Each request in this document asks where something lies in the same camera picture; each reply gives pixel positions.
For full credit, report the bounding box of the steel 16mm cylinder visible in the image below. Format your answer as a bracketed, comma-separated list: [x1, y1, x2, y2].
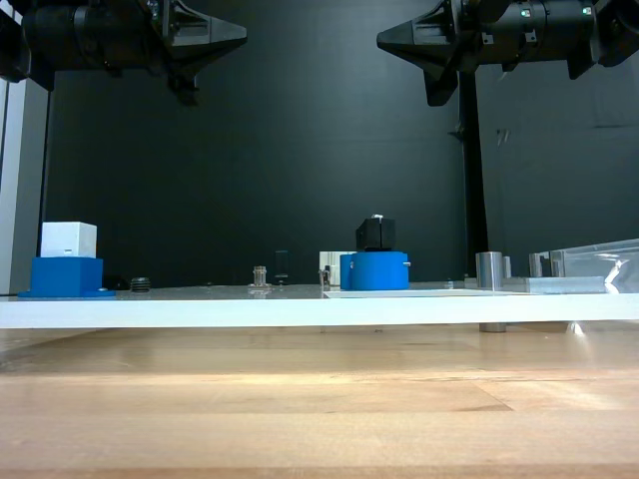
[475, 251, 503, 333]

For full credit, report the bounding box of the black D-sub connector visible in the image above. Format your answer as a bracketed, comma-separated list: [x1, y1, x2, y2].
[354, 214, 396, 252]

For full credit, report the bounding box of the blue round holder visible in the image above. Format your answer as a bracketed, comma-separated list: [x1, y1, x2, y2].
[338, 250, 411, 291]

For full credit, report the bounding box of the white cube block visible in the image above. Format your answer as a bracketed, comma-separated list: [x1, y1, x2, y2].
[40, 222, 99, 259]

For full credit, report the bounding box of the white connector housing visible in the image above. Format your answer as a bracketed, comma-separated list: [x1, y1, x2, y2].
[319, 250, 345, 289]

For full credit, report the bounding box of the black upright connector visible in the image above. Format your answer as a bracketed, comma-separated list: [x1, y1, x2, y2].
[275, 248, 292, 286]

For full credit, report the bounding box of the clear plastic fitting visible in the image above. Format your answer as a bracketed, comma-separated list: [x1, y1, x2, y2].
[248, 265, 274, 296]

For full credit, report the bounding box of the grey square peg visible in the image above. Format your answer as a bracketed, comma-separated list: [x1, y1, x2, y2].
[548, 250, 570, 278]

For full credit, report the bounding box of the blue square holder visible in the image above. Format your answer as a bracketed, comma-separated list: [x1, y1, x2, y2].
[17, 256, 117, 299]

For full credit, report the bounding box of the white task board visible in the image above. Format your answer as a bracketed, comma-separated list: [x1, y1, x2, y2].
[0, 283, 639, 330]

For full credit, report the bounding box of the aluminium peg block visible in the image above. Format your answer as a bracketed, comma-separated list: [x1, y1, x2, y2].
[466, 275, 609, 294]

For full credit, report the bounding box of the clear plastic tub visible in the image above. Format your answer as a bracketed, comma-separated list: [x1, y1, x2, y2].
[548, 238, 639, 350]

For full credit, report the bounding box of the black frame post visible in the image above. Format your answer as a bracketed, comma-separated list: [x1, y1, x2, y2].
[447, 69, 490, 278]

